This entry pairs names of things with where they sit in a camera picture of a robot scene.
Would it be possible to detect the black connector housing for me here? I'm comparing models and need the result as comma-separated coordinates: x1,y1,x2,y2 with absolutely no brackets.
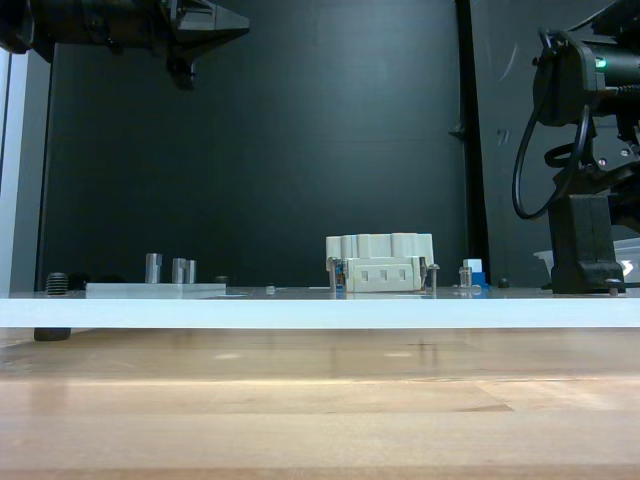
546,193,627,296

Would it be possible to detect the beige HAN10E hub socket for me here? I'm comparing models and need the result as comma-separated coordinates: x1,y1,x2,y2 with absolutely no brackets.
325,232,442,296

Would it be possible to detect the small blue white socket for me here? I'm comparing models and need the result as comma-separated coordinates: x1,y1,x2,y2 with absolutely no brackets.
462,257,494,294

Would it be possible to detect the grey metal plate with pegs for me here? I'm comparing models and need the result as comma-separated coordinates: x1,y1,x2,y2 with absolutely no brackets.
84,253,227,300

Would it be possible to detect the white plastic board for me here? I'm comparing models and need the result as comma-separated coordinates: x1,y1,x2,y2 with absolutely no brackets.
0,284,640,330

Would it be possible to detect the black rubber board foot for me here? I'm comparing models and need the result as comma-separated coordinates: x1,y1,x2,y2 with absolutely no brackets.
33,327,72,343

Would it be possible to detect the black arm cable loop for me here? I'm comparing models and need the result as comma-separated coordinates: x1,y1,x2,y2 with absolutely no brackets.
511,27,594,222

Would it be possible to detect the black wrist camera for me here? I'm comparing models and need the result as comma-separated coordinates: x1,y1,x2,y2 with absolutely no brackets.
531,28,601,127

